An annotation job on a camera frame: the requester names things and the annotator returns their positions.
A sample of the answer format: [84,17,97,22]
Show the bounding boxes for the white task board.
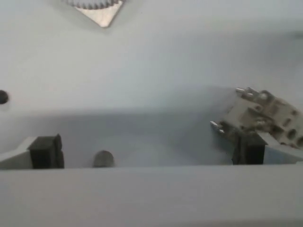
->
[0,0,303,170]

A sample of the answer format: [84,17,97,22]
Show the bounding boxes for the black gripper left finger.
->
[0,133,65,170]

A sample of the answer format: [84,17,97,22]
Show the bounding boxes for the metal round peg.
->
[93,149,115,168]

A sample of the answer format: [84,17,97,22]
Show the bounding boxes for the beige waterproof connector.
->
[210,87,303,150]

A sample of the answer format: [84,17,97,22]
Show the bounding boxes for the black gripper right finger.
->
[232,131,303,166]

